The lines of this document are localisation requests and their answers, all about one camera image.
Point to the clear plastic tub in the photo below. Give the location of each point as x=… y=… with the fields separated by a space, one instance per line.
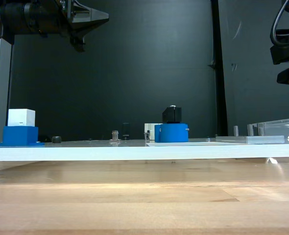
x=281 y=127

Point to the gray metal peg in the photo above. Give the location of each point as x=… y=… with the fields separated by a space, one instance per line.
x=250 y=129
x=260 y=129

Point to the thin gray metal pin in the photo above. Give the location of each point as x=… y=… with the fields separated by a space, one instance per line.
x=236 y=131

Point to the white cube block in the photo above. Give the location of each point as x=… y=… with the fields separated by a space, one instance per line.
x=20 y=117

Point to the black knurled set screw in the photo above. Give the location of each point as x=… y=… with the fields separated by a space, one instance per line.
x=57 y=139

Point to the small black upright plug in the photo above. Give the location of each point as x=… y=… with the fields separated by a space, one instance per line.
x=126 y=131

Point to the clear plastic connector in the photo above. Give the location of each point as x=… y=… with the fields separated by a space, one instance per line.
x=115 y=137

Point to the blue square socket base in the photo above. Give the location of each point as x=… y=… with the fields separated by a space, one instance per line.
x=20 y=135

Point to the white connector housing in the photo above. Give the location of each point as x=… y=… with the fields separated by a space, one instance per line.
x=150 y=128

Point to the white board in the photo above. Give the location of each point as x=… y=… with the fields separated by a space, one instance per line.
x=110 y=153

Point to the black D-sub connector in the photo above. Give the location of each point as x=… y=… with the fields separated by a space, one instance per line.
x=172 y=114

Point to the blue round connector mount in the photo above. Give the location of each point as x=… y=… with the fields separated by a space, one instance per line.
x=171 y=133

